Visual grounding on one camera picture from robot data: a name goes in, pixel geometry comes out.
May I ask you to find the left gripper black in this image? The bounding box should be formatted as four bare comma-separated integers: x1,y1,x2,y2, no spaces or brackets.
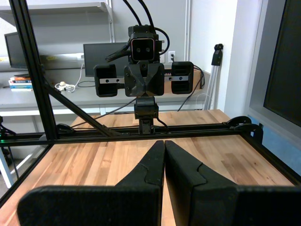
94,60,195,97

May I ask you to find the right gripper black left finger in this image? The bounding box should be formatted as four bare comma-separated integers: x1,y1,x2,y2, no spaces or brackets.
17,140,165,226

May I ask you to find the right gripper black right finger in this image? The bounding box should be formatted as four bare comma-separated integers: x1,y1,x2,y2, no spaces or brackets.
164,140,301,226

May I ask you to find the wide black monitor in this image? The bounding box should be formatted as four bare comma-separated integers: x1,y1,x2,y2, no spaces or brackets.
83,42,130,78

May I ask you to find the brown cardboard box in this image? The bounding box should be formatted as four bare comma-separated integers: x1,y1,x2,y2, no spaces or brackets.
163,67,205,95

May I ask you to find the grey work desk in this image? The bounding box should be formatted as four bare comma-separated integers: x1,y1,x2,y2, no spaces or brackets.
0,68,212,116

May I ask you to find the folded white tripod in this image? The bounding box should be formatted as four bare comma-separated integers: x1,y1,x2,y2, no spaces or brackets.
204,43,224,111

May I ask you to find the stack of books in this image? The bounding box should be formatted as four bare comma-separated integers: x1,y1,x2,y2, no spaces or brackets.
8,76,33,92

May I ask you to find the black monitor with stand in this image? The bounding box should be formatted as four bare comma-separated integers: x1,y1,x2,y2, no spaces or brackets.
4,32,29,77

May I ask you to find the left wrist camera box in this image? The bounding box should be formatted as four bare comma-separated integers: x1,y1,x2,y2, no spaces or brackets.
128,25,163,64

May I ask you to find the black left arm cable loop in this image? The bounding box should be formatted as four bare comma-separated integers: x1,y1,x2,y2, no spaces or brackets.
105,43,131,63

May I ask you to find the coiled white cable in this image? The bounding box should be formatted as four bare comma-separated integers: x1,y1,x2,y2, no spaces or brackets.
55,81,76,93

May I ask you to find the black aluminium frame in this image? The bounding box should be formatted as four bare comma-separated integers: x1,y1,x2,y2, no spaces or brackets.
0,0,301,208

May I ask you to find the white wall shelf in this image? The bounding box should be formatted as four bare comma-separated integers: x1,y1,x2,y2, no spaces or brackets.
0,1,115,44

